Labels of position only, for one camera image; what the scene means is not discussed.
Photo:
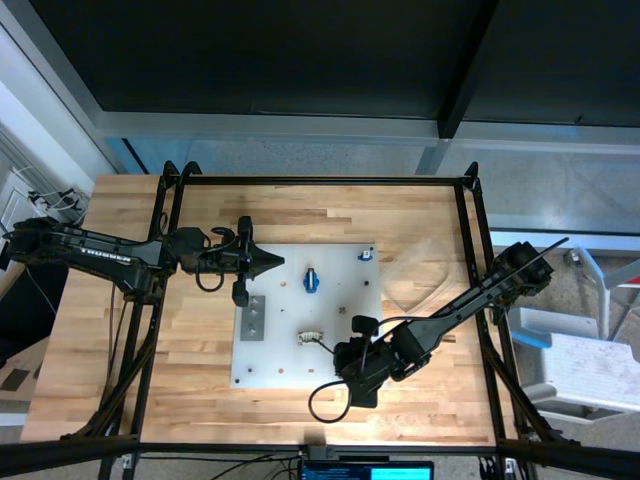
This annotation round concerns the black table frame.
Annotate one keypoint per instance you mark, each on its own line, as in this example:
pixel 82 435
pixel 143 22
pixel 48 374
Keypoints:
pixel 75 447

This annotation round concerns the white board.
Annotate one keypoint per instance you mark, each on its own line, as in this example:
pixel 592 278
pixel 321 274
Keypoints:
pixel 280 345

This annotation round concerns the silver bar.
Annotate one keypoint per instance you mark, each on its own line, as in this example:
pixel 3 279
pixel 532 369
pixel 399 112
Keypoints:
pixel 311 277

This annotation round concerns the white metal stand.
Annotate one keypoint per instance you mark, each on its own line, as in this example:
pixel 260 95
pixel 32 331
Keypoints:
pixel 595 270

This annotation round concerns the black frame post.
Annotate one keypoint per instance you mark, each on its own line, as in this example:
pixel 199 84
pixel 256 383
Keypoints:
pixel 467 70

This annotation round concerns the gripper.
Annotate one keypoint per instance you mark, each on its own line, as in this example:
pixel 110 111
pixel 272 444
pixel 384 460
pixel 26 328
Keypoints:
pixel 242 260
pixel 370 360

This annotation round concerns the beige connector housing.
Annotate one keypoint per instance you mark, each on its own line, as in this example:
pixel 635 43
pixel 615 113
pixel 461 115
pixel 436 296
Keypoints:
pixel 309 338

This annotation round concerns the blue and white connector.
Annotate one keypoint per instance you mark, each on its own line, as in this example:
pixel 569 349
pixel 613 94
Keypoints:
pixel 365 255

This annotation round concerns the laptop screen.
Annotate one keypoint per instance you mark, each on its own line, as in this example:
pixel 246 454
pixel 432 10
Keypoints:
pixel 370 472

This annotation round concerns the aluminium base plate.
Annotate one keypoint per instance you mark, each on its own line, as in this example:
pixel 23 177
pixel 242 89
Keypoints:
pixel 244 332

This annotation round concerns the small black camera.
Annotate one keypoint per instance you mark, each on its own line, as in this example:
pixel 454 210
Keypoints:
pixel 316 452

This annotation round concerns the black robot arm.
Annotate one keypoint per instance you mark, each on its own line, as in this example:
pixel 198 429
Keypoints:
pixel 465 305
pixel 100 252

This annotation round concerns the blue clamp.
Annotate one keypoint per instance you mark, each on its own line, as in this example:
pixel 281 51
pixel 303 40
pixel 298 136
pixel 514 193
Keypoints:
pixel 305 286

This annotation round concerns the white step stool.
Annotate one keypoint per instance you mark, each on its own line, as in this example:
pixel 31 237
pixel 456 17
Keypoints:
pixel 585 370

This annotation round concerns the clear plastic tub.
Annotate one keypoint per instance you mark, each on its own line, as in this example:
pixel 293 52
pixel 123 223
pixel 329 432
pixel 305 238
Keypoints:
pixel 415 280

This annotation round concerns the grey metal post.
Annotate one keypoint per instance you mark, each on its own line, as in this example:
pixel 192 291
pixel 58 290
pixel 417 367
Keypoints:
pixel 65 75

